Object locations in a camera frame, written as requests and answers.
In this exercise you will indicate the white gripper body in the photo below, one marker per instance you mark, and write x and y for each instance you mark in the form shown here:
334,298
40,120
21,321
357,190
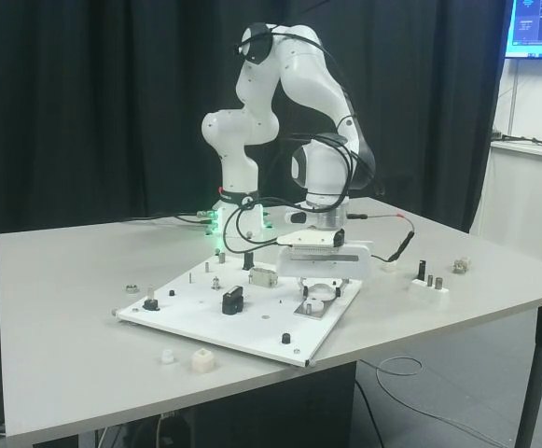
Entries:
326,268

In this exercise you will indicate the white large gear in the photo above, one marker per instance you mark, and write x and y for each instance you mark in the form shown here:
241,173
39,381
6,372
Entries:
319,291

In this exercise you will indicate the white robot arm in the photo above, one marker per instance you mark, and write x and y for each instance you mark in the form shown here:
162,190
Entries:
317,88

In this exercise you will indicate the white medium gear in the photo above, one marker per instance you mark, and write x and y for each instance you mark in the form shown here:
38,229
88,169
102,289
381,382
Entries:
315,305

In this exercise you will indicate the white small gear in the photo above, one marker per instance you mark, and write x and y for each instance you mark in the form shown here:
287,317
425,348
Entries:
166,357

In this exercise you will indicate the flat white mounting plate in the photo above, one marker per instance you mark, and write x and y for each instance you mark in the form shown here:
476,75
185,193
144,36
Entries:
308,239

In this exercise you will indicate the small white plug holder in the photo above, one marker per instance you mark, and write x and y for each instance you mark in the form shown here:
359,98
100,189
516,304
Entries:
387,265

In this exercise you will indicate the black upright plug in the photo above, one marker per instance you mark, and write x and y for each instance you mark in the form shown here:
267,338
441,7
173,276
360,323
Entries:
248,261
422,270

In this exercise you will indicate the thin black rod red tag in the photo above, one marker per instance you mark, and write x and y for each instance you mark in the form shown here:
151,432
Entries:
358,215

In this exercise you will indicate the black D-SUB plug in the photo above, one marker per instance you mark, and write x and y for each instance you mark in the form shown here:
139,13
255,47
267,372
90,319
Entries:
232,302

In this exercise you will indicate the white peg holder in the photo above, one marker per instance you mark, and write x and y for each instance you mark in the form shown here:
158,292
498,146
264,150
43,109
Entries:
426,290

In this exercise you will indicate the metal BNC plug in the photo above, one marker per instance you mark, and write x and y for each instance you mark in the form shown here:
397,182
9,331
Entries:
214,283

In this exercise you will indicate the beige small connector plug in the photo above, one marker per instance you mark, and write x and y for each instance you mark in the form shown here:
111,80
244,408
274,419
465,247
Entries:
459,266

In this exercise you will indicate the white cube holder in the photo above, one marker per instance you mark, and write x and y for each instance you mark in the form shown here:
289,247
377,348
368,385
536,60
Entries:
204,361

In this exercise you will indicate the metal nut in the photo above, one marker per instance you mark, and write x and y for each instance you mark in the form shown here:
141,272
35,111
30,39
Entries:
132,288

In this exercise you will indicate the white cabinet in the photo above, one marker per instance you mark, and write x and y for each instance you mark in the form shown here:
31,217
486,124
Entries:
527,196

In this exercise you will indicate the dark table leg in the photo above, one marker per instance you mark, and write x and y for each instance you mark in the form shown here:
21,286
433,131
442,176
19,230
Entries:
538,364

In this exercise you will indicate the black curtain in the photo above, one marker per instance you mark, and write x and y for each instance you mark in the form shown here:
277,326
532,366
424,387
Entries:
88,116

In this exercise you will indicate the blue screen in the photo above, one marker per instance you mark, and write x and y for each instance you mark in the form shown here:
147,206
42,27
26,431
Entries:
536,28

